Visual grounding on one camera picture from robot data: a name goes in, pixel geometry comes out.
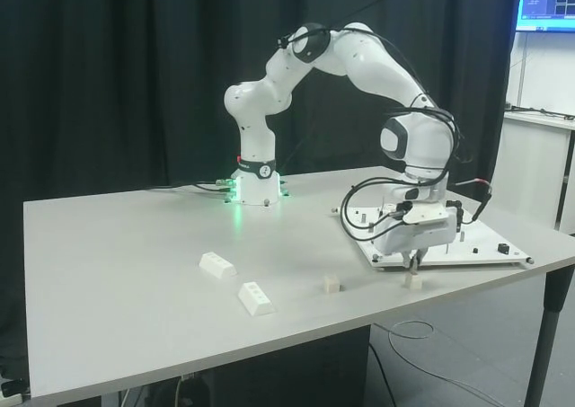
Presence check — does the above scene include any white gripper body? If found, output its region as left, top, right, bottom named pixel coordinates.
left=371, top=210, right=458, bottom=258

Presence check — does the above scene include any white task board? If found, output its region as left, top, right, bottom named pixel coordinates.
left=330, top=199, right=536, bottom=268

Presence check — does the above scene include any thin black rod red tag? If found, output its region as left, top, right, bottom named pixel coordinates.
left=454, top=177, right=494, bottom=225

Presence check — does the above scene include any dark grey table leg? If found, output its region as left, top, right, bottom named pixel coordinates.
left=535, top=262, right=571, bottom=407

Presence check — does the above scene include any long white holder with holes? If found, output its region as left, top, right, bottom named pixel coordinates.
left=236, top=281, right=279, bottom=316
left=198, top=252, right=239, bottom=279

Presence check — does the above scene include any blue screen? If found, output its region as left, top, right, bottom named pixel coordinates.
left=515, top=0, right=575, bottom=33

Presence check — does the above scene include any black curtain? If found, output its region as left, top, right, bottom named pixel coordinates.
left=0, top=0, right=527, bottom=384

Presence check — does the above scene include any black looped gripper cable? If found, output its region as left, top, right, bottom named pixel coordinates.
left=339, top=178, right=408, bottom=243

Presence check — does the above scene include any thin grey floor cable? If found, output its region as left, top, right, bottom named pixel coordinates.
left=387, top=318, right=575, bottom=407

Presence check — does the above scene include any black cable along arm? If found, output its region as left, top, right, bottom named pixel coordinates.
left=277, top=22, right=478, bottom=189

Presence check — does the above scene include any black cable at arm foot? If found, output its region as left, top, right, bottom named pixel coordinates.
left=146, top=178, right=237, bottom=198

